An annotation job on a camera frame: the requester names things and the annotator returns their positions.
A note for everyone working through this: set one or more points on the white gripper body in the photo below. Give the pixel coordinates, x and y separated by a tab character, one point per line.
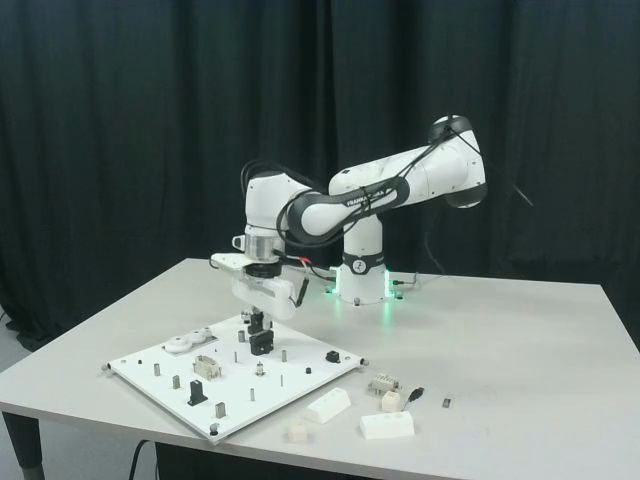
265	297

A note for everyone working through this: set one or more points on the white medium gear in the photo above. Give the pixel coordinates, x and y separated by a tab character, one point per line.
200	337

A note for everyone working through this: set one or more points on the metal BNC plug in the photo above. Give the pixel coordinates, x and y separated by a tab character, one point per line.
260	371

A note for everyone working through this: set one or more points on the black curtains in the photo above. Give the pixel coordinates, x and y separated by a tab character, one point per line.
150	100

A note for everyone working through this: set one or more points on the white task board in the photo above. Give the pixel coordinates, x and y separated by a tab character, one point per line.
300	370

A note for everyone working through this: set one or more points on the black under-table panel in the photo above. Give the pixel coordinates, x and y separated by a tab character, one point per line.
225	465

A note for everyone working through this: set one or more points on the small white plug holder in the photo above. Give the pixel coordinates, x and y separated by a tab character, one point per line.
391	401

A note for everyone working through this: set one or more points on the flat white mounting plate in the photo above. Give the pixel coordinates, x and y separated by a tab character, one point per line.
225	260

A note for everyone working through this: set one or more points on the thin black rod with red tag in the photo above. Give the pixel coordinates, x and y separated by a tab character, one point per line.
301	290

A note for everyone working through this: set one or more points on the black table leg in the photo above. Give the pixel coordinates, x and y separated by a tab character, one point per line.
25	440

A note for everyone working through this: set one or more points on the black wrist band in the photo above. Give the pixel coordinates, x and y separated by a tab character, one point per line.
262	271

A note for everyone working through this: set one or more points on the black USB plug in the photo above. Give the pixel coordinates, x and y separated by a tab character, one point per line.
416	393

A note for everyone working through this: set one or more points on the metal square peg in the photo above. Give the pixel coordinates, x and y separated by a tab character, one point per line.
220	410

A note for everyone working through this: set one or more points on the white large gear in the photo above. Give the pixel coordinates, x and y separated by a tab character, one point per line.
180	346

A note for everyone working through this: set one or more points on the black D-SUB plug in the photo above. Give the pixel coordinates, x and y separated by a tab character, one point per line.
261	346

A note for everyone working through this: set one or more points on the small white box dark window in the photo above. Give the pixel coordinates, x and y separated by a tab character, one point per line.
237	244

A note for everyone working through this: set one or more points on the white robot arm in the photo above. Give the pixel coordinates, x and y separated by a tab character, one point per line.
365	250

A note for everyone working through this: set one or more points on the white cube holder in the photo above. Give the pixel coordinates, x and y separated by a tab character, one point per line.
300	431

